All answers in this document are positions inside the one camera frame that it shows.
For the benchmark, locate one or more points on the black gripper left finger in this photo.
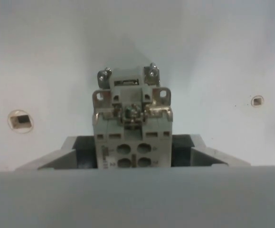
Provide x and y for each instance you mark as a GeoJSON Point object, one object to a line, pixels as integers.
{"type": "Point", "coordinates": [85, 154]}

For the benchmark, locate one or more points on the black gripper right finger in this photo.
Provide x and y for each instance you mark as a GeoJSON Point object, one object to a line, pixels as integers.
{"type": "Point", "coordinates": [182, 152]}

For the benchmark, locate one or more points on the grey waterproof plug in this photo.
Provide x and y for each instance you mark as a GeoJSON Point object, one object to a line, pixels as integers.
{"type": "Point", "coordinates": [132, 142]}

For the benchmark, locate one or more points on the white task board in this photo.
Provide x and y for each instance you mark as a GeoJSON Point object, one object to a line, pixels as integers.
{"type": "Point", "coordinates": [199, 59]}

